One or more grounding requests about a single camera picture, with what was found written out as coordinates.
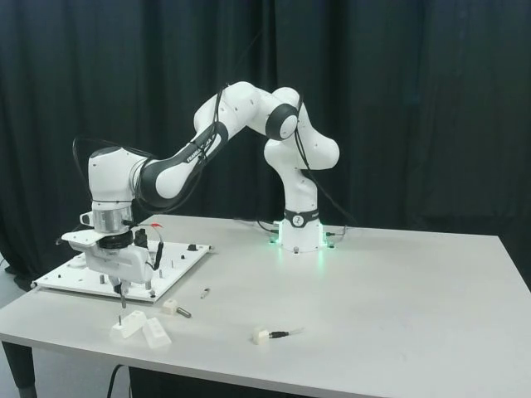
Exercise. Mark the black curtains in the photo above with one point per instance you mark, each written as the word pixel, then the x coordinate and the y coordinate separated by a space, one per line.
pixel 415 83

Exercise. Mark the white peg holder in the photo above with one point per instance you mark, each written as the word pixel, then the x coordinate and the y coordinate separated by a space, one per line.
pixel 129 325
pixel 157 332

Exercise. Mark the white task board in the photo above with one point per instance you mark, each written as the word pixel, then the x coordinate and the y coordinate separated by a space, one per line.
pixel 182 265

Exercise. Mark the small white bolt holder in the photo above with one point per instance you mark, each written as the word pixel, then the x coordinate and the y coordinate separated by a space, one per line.
pixel 169 307

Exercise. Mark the small white plug holder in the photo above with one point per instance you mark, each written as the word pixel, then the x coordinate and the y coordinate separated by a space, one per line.
pixel 260 336

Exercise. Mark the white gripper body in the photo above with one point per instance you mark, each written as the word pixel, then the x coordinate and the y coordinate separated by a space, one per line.
pixel 124 265

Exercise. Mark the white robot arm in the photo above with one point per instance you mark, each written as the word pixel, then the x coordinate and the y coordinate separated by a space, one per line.
pixel 300 199

